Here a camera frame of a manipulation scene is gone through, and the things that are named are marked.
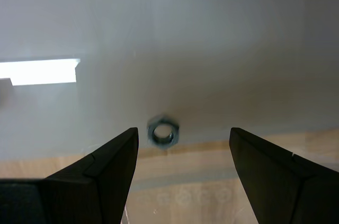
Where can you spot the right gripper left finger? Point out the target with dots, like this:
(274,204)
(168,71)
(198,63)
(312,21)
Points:
(79,195)

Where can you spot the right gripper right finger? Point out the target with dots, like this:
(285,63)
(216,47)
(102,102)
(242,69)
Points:
(286,195)

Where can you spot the steel nut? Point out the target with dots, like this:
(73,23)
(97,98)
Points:
(151,132)

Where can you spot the white task board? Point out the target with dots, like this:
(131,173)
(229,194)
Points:
(212,49)

